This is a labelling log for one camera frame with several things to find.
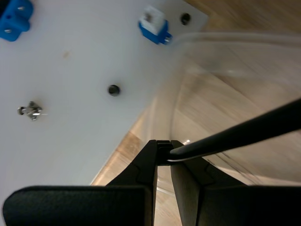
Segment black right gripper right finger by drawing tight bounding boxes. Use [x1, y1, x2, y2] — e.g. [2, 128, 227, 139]
[170, 140, 301, 226]

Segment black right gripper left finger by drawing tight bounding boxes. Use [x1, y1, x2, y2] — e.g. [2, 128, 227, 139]
[2, 139, 158, 226]

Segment black USB connector with cable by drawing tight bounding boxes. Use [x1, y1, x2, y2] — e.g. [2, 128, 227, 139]
[156, 97, 301, 167]

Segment black countersunk board screw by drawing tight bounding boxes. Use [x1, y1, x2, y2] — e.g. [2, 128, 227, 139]
[180, 12, 192, 24]
[107, 84, 121, 97]

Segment white plastic board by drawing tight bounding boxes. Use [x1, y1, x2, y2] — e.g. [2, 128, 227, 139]
[0, 0, 210, 187]

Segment clear plastic tub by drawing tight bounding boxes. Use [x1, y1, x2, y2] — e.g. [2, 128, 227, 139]
[150, 31, 301, 189]

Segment blue socket holding plug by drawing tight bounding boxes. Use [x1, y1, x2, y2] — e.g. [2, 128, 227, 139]
[137, 19, 174, 47]

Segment white plug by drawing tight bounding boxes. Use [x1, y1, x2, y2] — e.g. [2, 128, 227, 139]
[140, 5, 166, 34]

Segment blue empty socket bracket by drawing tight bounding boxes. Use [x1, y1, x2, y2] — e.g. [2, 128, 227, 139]
[0, 0, 34, 42]

